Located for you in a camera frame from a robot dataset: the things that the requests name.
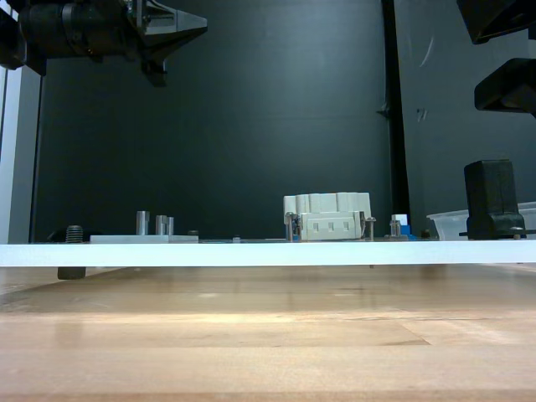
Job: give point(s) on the white task board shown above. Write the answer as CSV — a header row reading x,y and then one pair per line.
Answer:
x,y
268,253

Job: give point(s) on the medium steel bar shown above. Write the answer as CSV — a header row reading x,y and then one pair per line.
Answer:
x,y
161,225

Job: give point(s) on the black connector housing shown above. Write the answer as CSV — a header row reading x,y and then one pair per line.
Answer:
x,y
490,197

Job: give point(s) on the black vertical wall post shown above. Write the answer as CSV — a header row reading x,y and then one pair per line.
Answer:
x,y
395,125

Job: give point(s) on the steel connector screw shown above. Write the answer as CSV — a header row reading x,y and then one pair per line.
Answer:
x,y
289,226
370,228

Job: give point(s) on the grey metal base plate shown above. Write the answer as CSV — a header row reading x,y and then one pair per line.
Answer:
x,y
125,238

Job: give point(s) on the steel socket-head screw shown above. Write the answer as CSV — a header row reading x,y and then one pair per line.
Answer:
x,y
393,226

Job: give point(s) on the clear plastic tub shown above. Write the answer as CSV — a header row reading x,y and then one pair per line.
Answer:
x,y
448,224

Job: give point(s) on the black rubber foot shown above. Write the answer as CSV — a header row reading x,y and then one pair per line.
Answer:
x,y
71,273

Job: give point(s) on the black threaded screw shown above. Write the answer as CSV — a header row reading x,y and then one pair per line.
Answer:
x,y
74,233

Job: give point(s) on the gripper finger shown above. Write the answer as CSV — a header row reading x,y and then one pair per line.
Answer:
x,y
171,44
188,23

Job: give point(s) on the tall steel bar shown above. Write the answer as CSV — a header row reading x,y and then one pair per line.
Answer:
x,y
142,222

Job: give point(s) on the beige multi-pin connector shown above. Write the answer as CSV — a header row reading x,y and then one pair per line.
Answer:
x,y
326,205

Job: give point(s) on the short steel bar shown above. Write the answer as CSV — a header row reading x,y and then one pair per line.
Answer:
x,y
170,226

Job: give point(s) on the grey wall panel frame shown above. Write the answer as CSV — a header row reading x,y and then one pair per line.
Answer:
x,y
25,167

